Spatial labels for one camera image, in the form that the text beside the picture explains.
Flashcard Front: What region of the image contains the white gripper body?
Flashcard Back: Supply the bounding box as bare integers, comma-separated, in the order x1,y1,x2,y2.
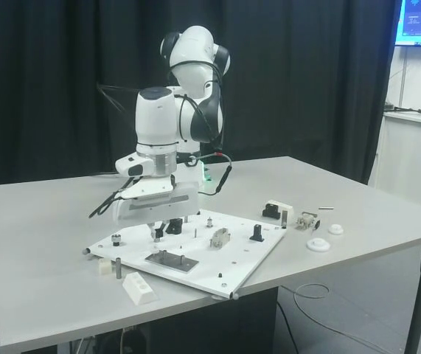
112,180,201,227

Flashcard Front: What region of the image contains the white large gear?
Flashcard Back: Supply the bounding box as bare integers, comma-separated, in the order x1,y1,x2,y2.
305,237,332,254

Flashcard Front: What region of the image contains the flat white mounting plate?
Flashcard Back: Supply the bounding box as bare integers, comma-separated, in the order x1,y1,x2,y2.
119,176,176,200

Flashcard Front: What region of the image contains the white task board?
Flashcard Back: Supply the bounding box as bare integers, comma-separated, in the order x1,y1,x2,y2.
81,207,288,300

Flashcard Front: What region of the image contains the long white holder with holes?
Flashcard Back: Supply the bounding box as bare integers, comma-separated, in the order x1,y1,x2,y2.
122,271,156,305

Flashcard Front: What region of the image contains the black rod with red tag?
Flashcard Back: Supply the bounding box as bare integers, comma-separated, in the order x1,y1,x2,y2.
195,150,233,195

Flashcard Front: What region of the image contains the black plug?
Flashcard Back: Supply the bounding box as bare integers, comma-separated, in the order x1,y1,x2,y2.
260,199,279,218

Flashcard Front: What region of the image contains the black curtain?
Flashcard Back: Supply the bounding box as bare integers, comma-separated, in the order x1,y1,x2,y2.
0,0,403,327

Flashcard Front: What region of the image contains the white cabinet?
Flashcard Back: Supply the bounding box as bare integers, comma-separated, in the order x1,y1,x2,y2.
368,110,421,214

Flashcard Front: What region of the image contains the silver flange ring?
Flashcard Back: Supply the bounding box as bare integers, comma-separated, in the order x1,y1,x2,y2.
136,150,178,177

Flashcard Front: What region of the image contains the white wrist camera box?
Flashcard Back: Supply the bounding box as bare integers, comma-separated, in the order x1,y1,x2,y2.
116,153,153,178

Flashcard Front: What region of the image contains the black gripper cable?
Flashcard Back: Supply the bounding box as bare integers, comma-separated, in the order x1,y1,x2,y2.
89,190,125,218

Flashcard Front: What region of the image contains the black shoulder cable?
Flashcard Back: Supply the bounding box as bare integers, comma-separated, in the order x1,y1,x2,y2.
173,58,226,150

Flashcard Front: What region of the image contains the thin grey floor cable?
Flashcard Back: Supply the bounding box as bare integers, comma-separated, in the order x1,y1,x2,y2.
293,282,331,307

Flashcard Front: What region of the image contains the black floor cable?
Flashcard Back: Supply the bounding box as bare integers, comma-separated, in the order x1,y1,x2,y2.
276,315,302,354

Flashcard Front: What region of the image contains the black cable on cabinet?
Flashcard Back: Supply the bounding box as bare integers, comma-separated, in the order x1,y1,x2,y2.
385,104,421,119

